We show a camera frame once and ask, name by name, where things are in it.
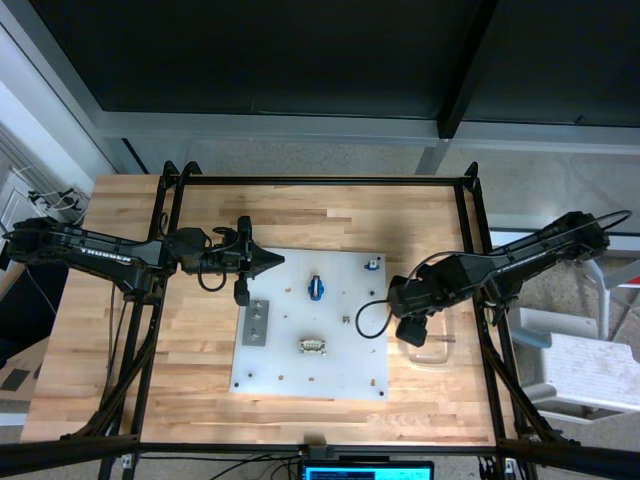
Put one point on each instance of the white metal tube stand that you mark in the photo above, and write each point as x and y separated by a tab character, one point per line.
600	285

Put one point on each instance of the clear plastic tub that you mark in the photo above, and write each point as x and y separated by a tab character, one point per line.
432	357

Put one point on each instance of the grey metal plate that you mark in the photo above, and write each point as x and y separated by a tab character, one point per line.
262	322

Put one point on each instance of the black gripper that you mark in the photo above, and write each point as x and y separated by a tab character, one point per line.
415	297
245	260

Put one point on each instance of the small black camera box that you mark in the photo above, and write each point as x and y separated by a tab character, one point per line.
320	452

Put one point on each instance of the black aluminium frame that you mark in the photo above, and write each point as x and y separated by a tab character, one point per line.
320	180

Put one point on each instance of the white corner bracket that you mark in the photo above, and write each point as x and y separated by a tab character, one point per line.
127	461
510	465

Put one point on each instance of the small blue socket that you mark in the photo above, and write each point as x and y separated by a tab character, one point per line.
372	264

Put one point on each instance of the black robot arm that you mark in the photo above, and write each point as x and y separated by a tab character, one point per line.
105	255
525	255

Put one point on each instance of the black overhead post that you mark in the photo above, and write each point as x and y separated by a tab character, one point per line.
465	75

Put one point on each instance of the cardboard box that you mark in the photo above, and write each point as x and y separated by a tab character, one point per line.
20	367

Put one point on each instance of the white step stool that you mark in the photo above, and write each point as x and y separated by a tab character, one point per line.
590	370

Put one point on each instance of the laptop with blue screen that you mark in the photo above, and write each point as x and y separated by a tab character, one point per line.
365	472

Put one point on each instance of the blue clamp with metal bar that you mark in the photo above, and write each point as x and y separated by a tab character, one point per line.
316	288

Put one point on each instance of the white mounting board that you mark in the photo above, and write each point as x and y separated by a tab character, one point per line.
340	380

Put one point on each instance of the grey HAN10-E connector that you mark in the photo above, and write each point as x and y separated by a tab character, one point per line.
313	346

